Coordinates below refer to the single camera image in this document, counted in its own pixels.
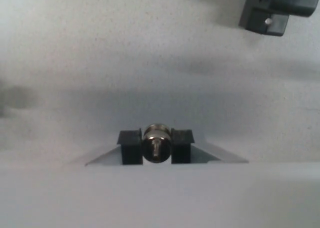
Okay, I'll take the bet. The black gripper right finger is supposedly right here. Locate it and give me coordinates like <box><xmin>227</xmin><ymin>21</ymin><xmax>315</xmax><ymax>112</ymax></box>
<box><xmin>170</xmin><ymin>128</ymin><xmax>250</xmax><ymax>164</ymax></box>

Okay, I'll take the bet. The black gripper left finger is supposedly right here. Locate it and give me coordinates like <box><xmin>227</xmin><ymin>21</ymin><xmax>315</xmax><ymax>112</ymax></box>
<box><xmin>84</xmin><ymin>129</ymin><xmax>144</xmax><ymax>167</ymax></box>

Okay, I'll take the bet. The metal BNC plug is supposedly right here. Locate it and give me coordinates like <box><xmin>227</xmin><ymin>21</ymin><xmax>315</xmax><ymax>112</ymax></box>
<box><xmin>141</xmin><ymin>122</ymin><xmax>173</xmax><ymax>164</ymax></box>

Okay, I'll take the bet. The black D-SUB plug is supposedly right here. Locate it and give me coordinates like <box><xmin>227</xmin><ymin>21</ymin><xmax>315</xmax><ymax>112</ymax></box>
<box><xmin>238</xmin><ymin>0</ymin><xmax>318</xmax><ymax>37</ymax></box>

